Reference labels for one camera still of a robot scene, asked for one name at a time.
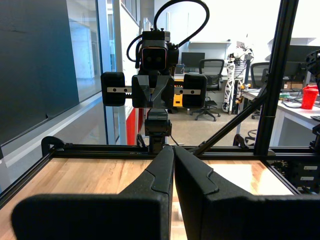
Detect black box white labels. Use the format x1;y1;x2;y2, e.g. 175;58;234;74
266;154;320;196

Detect black metal frame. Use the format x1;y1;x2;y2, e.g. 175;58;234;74
0;0;320;210

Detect black mesh office chair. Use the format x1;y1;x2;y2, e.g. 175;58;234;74
249;61;271;120
191;58;225;122

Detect white desk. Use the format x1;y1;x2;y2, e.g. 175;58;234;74
239;88;320;148

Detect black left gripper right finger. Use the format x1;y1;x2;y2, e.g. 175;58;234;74
174;146;320;240

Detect black perforated metal bracket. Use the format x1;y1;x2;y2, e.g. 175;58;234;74
303;49;320;85

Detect black computer monitor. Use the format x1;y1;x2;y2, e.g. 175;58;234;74
181;52;206;69
284;44;320;83

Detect red plastic container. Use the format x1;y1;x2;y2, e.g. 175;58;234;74
301;84;320;110

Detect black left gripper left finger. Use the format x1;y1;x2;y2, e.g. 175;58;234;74
11;145;175;240

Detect red cabinet panel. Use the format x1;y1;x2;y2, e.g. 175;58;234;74
126;107;145;146

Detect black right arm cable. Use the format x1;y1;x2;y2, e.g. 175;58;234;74
153;0;211;48
126;34;143;63

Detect white lattice stand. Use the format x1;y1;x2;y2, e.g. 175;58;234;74
221;52;247;114

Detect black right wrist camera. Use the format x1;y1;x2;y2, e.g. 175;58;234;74
140;46;169;72

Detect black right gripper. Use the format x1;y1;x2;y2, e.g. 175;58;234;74
100;71;208;110

